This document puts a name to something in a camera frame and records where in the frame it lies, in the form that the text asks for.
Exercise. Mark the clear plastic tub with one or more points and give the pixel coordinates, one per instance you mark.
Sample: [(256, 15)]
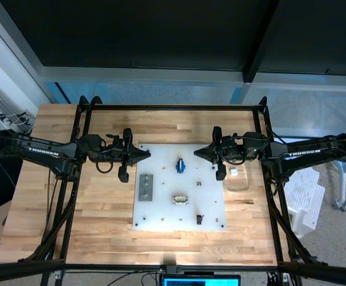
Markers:
[(238, 183)]

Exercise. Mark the black table camera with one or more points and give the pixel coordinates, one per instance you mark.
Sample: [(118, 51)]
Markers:
[(172, 269)]

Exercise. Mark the black USB connector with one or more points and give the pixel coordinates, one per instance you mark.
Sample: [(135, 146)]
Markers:
[(199, 217)]

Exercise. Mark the small white block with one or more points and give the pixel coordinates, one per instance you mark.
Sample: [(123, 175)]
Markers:
[(234, 172)]

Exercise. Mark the blue plastic connector mount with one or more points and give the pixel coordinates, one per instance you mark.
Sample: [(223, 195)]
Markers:
[(179, 168)]

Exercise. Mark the black aluminium frame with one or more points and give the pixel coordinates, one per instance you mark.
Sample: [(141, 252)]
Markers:
[(18, 269)]

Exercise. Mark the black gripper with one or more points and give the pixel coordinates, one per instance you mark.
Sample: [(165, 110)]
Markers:
[(220, 152), (125, 155)]

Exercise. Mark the black USB socket holder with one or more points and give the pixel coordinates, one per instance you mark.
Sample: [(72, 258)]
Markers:
[(199, 223)]

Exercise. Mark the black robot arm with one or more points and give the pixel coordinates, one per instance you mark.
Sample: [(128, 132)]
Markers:
[(324, 147), (18, 146)]

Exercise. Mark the beige multi-pin connector housing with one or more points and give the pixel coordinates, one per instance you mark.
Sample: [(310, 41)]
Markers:
[(181, 200)]

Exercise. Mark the blue-edged screen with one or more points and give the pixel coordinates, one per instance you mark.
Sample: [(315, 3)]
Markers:
[(201, 281)]

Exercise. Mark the small grey metal clamp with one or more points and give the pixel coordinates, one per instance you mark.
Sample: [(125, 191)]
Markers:
[(199, 183)]

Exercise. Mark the grey metal plate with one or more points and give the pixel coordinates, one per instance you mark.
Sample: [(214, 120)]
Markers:
[(140, 183)]

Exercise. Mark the black equipment case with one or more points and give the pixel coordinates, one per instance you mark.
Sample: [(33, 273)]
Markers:
[(0, 184)]

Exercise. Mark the white task board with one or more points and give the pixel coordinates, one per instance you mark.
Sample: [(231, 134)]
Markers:
[(166, 208)]

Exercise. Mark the white foam packing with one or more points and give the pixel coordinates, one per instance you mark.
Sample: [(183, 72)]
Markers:
[(305, 202)]

